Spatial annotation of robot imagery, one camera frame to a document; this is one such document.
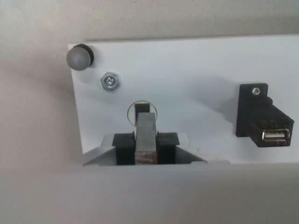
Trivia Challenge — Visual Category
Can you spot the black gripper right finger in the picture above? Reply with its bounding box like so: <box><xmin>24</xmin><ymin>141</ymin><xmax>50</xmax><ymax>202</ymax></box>
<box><xmin>156</xmin><ymin>131</ymin><xmax>208</xmax><ymax>165</ymax></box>

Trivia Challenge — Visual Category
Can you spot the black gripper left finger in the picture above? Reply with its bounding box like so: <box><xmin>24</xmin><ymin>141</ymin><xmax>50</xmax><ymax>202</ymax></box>
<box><xmin>82</xmin><ymin>131</ymin><xmax>136</xmax><ymax>166</ymax></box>

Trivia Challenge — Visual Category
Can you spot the metal square peg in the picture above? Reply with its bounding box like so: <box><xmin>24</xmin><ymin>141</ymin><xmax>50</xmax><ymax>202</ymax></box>
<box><xmin>134</xmin><ymin>112</ymin><xmax>157</xmax><ymax>165</ymax></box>

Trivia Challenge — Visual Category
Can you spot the white task board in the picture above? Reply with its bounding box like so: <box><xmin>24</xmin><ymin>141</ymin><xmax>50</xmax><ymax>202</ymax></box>
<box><xmin>67</xmin><ymin>32</ymin><xmax>299</xmax><ymax>165</ymax></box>

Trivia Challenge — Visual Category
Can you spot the grey marker ball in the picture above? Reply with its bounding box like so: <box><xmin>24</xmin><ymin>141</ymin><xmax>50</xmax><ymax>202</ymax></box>
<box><xmin>66</xmin><ymin>43</ymin><xmax>95</xmax><ymax>71</ymax></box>

